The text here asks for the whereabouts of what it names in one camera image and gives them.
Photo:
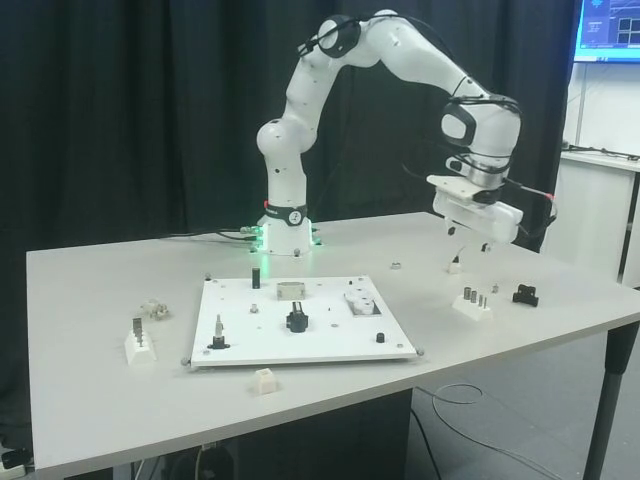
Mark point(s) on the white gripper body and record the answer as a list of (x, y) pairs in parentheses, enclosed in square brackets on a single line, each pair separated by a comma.
[(490, 220)]

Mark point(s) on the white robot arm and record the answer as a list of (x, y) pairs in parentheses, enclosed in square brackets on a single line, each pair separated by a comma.
[(300, 100)]

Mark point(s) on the black USB plug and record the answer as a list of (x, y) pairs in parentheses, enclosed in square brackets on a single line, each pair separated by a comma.
[(456, 259)]

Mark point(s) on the small white USB holder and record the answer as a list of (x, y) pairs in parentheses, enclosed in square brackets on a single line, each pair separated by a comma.
[(455, 268)]

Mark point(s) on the flat white wrist plate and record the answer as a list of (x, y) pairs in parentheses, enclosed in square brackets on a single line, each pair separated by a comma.
[(450, 186)]

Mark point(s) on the large metal round peg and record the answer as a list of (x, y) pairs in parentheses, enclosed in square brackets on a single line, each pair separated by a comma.
[(470, 295)]

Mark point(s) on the thin black rod red tag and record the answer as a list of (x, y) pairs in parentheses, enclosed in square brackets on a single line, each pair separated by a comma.
[(532, 189)]

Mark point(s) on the small white wrist box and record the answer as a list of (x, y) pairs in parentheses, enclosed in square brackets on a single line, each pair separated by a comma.
[(457, 165)]

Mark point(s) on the black D-SUB plug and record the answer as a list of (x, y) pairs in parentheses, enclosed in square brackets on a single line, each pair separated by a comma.
[(525, 296)]

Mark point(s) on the white round peg holder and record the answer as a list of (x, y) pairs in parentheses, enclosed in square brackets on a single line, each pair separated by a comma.
[(472, 312)]

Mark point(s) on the white cabinet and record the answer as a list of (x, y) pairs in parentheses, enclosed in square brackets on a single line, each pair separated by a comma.
[(590, 215)]

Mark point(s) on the white task board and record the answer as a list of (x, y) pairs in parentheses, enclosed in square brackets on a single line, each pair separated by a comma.
[(300, 350)]

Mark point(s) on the dark table leg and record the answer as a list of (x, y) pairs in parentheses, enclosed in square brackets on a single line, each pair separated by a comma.
[(607, 400)]

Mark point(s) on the blue screen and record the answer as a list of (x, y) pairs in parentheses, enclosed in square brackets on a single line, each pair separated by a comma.
[(607, 30)]

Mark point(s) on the white cube holder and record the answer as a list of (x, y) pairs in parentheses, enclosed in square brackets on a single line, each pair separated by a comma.
[(263, 384)]

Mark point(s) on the black under-table cabinet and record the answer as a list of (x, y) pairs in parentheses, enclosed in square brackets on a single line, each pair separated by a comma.
[(275, 440)]

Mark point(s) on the clear Ethernet plug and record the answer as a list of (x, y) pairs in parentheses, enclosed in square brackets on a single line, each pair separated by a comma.
[(157, 310)]

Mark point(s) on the large metal square peg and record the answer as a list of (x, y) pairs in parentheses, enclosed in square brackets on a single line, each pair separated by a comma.
[(137, 329)]

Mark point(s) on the white square peg holder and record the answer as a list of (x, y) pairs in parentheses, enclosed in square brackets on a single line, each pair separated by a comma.
[(140, 354)]

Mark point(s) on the black curtain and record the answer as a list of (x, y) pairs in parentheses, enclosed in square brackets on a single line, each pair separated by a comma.
[(125, 100)]

